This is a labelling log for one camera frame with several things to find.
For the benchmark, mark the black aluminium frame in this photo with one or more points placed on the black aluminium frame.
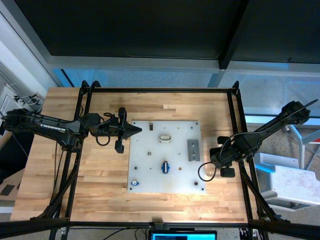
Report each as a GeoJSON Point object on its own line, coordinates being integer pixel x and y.
{"type": "Point", "coordinates": [160, 90]}

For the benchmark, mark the small black socket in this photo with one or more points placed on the small black socket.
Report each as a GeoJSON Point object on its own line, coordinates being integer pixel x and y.
{"type": "Point", "coordinates": [150, 126]}

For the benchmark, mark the small black table camera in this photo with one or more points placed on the small black table camera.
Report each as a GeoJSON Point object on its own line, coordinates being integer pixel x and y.
{"type": "Point", "coordinates": [158, 222]}

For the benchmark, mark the white step stool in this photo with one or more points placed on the white step stool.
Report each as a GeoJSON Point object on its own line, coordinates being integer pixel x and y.
{"type": "Point", "coordinates": [292, 185]}

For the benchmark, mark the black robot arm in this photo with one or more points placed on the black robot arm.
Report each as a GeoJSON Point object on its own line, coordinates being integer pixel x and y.
{"type": "Point", "coordinates": [50, 126]}
{"type": "Point", "coordinates": [265, 130]}

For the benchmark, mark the clear plastic tub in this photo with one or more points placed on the clear plastic tub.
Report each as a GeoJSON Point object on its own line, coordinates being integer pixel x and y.
{"type": "Point", "coordinates": [210, 142]}

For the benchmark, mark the blue square mount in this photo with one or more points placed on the blue square mount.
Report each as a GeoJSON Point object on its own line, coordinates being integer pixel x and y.
{"type": "Point", "coordinates": [131, 183]}

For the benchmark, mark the white power strip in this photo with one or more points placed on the white power strip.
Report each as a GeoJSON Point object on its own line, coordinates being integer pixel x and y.
{"type": "Point", "coordinates": [25, 100]}

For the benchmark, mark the grey metal peg plate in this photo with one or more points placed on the grey metal peg plate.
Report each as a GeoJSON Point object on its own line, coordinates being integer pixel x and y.
{"type": "Point", "coordinates": [193, 150]}

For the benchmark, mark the white taskboard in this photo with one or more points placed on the white taskboard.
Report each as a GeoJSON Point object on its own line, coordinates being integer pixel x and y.
{"type": "Point", "coordinates": [142, 160]}

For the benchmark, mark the grey metal stand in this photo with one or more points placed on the grey metal stand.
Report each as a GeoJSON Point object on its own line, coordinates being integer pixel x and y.
{"type": "Point", "coordinates": [301, 152]}

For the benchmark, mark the grey multi-pin connector housing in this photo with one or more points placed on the grey multi-pin connector housing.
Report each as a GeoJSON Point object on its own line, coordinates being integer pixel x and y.
{"type": "Point", "coordinates": [165, 139]}

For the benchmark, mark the blue round holder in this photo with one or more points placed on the blue round holder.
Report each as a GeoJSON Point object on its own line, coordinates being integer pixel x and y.
{"type": "Point", "coordinates": [162, 168]}

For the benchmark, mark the cardboard box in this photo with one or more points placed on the cardboard box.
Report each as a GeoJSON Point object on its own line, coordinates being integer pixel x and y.
{"type": "Point", "coordinates": [15, 178]}

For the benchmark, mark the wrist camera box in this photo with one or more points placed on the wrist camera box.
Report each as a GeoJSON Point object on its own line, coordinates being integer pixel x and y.
{"type": "Point", "coordinates": [214, 155]}

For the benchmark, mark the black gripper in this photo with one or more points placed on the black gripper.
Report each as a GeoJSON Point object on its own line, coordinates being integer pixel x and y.
{"type": "Point", "coordinates": [227, 173]}
{"type": "Point", "coordinates": [119, 147]}

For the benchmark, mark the black wall column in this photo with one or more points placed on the black wall column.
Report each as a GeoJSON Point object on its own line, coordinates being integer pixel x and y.
{"type": "Point", "coordinates": [235, 32]}

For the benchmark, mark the laptop screen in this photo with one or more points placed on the laptop screen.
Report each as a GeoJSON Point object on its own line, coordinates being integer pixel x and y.
{"type": "Point", "coordinates": [182, 236]}

